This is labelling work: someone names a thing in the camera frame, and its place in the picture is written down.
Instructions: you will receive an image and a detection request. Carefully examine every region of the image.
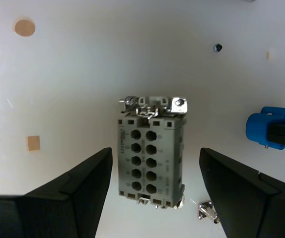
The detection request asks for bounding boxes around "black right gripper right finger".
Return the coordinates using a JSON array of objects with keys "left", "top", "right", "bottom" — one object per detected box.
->
[{"left": 199, "top": 148, "right": 285, "bottom": 238}]

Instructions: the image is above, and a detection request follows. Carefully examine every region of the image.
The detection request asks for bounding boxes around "white board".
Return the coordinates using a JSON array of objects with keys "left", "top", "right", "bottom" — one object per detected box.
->
[{"left": 0, "top": 0, "right": 285, "bottom": 238}]

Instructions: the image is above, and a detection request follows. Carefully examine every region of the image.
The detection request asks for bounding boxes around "black connector with metal pins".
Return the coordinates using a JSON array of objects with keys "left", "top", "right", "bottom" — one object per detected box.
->
[{"left": 268, "top": 122, "right": 285, "bottom": 147}]

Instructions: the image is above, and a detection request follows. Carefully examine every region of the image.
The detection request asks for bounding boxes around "silver metal connector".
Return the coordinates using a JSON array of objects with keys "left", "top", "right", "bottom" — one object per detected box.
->
[{"left": 197, "top": 200, "right": 223, "bottom": 225}]

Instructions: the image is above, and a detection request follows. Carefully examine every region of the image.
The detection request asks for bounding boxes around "blue connector holder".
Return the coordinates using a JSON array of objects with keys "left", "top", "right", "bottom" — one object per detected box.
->
[{"left": 246, "top": 106, "right": 285, "bottom": 151}]

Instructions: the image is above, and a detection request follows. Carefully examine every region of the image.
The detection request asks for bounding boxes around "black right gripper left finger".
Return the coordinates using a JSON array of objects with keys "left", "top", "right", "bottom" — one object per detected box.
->
[{"left": 0, "top": 148, "right": 113, "bottom": 238}]

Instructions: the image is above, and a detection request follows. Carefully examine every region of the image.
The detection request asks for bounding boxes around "grey HAN10E connector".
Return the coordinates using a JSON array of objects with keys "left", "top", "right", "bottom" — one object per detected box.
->
[{"left": 117, "top": 95, "right": 190, "bottom": 210}]

